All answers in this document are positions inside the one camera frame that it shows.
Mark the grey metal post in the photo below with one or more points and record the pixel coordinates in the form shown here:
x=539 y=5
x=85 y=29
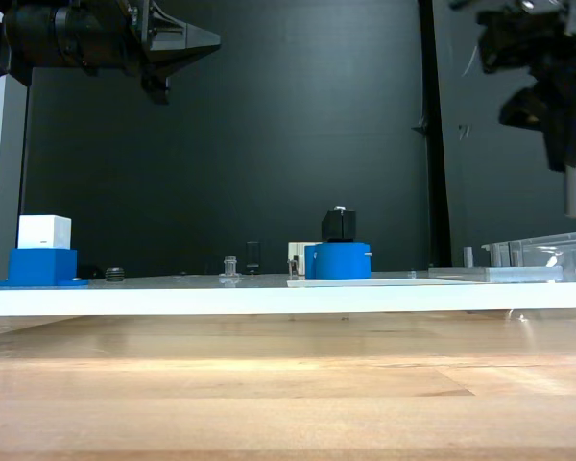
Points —
x=468 y=257

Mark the black upright beam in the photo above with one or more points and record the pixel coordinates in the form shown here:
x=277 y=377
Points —
x=434 y=144

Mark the beige connector housing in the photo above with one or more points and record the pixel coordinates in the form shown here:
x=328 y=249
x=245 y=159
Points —
x=297 y=252

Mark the white cube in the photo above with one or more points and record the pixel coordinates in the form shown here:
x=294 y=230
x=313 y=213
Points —
x=43 y=230

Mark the small black socket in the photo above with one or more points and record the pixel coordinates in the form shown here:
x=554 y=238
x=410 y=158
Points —
x=252 y=254

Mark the clear plastic tub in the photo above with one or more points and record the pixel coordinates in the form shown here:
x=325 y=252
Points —
x=533 y=249

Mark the blue round holder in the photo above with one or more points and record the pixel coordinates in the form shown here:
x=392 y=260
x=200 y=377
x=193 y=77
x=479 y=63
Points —
x=341 y=264

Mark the black knurled knob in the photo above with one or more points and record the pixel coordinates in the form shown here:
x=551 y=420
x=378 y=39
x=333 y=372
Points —
x=115 y=274

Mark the black block with silver screw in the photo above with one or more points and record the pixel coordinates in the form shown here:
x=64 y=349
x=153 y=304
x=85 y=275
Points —
x=338 y=225

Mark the white board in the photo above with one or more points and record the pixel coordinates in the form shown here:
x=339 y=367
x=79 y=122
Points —
x=173 y=300

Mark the blue square holder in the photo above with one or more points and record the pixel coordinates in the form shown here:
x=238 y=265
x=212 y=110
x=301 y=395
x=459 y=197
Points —
x=38 y=266

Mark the grey metal bar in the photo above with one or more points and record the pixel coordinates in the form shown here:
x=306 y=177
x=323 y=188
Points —
x=456 y=273

